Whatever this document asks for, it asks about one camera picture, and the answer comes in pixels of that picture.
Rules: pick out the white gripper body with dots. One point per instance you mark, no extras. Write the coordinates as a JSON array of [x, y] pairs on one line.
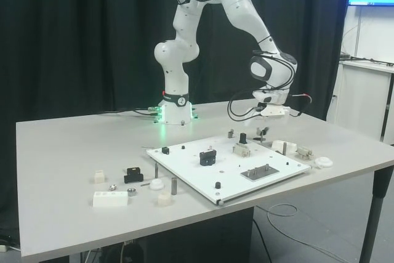
[[278, 111]]

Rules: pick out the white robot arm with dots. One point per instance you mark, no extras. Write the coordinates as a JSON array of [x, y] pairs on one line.
[[175, 56]]

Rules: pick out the white angled peg holder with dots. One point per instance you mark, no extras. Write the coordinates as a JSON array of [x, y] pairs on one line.
[[278, 145]]

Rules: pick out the metal peg in holder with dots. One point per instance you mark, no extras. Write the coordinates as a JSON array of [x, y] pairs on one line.
[[285, 148]]

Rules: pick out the short metal square peg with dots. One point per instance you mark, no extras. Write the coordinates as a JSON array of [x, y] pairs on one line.
[[230, 133]]

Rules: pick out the thick metal round peg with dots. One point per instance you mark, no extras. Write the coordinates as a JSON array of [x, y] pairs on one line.
[[173, 186]]

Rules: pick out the thin metal round peg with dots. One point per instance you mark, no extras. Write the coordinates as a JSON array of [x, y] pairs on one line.
[[156, 170]]

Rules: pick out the long white peg holder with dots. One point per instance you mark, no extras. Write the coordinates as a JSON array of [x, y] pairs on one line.
[[110, 199]]

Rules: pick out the black USB plug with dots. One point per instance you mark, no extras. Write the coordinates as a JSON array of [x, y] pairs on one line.
[[255, 137]]

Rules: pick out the black upright plug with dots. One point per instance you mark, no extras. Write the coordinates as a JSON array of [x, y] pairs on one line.
[[243, 138]]

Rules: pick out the beige plug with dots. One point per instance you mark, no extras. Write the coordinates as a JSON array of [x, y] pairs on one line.
[[304, 153]]

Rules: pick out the white task board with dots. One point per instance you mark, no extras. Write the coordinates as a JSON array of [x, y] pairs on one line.
[[215, 176]]

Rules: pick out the white large gear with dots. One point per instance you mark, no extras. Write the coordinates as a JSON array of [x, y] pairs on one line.
[[324, 162]]

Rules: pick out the white cabinet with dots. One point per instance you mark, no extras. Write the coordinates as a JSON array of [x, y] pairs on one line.
[[360, 96]]

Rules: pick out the white small gear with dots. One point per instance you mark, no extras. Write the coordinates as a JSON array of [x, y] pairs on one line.
[[156, 184]]

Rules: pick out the black D-SUB plug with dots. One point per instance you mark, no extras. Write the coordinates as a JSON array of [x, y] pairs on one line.
[[134, 175]]

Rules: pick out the dark table leg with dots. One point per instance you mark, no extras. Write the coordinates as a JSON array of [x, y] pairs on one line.
[[374, 213]]

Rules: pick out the metal BNC plug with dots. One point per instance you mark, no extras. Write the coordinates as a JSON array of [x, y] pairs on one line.
[[132, 191]]

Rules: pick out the metal bolt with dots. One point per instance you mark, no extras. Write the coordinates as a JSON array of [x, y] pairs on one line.
[[112, 187]]

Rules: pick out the small white cube holder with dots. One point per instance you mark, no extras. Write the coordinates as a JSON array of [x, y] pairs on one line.
[[99, 176]]

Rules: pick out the black curtain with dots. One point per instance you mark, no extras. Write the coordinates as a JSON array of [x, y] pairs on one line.
[[77, 38]]

